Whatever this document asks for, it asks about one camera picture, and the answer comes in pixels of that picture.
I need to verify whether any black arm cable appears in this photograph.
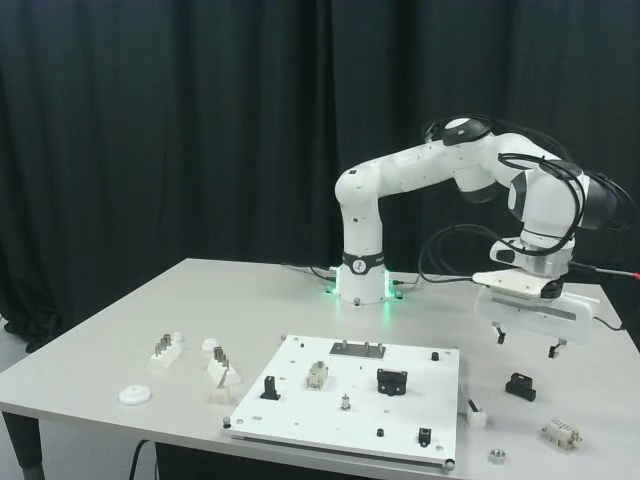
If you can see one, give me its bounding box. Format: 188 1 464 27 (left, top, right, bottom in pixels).
418 115 632 291

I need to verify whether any dark table leg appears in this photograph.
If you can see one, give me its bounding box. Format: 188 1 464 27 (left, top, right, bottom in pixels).
0 412 42 480

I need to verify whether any white square peg holder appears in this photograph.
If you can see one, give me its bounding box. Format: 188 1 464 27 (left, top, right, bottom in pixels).
205 355 242 386

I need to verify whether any thin black rod red tag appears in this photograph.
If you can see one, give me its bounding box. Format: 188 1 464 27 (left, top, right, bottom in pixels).
567 260 640 280

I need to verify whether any black D-SUB plug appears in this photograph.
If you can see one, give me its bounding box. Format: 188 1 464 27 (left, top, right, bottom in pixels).
504 370 537 402

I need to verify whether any black curtain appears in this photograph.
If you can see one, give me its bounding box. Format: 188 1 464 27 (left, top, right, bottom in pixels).
0 0 640 354

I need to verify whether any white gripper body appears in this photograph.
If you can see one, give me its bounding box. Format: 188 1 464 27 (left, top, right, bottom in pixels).
473 285 601 347

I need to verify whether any white task board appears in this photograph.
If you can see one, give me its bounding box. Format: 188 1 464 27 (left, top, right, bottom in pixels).
219 333 462 472

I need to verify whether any beige waterproof plug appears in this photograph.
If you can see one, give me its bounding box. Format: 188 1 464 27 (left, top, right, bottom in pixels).
542 418 584 444

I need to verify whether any black cable under table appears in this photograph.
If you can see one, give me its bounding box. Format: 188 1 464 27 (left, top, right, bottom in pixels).
130 439 157 480

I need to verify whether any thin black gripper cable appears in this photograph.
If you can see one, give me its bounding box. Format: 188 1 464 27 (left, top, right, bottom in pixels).
592 312 627 332

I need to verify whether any Ethernet plug with short cable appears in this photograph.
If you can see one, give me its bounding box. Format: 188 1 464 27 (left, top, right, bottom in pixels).
459 382 479 414

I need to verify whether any white round peg holder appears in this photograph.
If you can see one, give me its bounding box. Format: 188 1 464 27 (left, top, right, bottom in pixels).
145 335 185 372

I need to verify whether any white large gear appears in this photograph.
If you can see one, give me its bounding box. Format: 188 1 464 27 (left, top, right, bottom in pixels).
118 383 153 406

